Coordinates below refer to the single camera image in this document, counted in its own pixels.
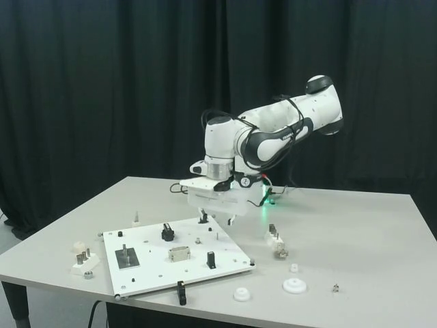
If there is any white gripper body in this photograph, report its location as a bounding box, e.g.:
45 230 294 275
186 189 248 217

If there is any white large gear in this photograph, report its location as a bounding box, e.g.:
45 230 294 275
282 277 309 295

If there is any white slim peg holder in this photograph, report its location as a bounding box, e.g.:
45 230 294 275
266 229 286 253

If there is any white task board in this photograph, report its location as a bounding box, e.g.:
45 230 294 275
101 216 255 299

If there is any black box under table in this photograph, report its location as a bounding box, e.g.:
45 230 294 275
104 297 195 328

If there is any white wide peg holder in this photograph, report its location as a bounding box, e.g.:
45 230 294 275
70 254 101 276

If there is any black curtain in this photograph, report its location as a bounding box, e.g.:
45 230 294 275
0 0 437 237

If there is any black table leg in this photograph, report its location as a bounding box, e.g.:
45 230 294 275
0 280 29 328

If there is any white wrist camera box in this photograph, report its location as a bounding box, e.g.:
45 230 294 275
189 160 210 177

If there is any black camera cable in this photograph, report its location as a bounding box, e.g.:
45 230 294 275
169 181 193 196

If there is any black base cable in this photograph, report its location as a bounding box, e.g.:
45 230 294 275
271 183 302 206

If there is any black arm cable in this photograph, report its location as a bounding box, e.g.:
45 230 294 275
200 93 309 172

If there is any black floor cable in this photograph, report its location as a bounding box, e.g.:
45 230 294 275
89 299 104 328

